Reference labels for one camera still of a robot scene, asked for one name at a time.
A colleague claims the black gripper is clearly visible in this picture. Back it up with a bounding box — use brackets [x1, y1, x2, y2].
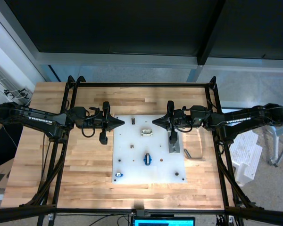
[152, 100, 191, 144]
[81, 101, 125, 145]

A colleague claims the grey metal bar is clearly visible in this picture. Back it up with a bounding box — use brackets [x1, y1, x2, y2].
[168, 131, 181, 154]

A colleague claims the large blue round holder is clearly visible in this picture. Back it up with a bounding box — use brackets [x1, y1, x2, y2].
[141, 153, 153, 167]

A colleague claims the white plastic board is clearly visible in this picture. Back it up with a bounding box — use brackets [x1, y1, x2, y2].
[111, 114, 188, 184]

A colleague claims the white foam block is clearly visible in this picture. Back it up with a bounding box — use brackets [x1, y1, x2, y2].
[228, 130, 262, 188]

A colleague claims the laptop screen with blue edge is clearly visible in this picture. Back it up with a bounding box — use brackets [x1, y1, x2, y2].
[131, 216, 196, 226]

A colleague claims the grey metal stand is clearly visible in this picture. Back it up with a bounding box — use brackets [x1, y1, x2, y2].
[261, 122, 283, 168]

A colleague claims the brown cardboard box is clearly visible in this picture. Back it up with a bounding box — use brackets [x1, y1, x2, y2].
[0, 157, 15, 189]

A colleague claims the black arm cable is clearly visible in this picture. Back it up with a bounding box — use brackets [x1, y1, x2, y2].
[82, 128, 96, 138]

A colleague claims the black metal frame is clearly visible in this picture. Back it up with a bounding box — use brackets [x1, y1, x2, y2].
[0, 75, 283, 226]

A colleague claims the black low camera mount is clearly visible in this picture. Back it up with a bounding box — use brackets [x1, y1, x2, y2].
[134, 207, 148, 217]

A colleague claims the black and white cable bundle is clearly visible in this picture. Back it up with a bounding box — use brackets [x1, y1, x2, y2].
[4, 88, 30, 101]

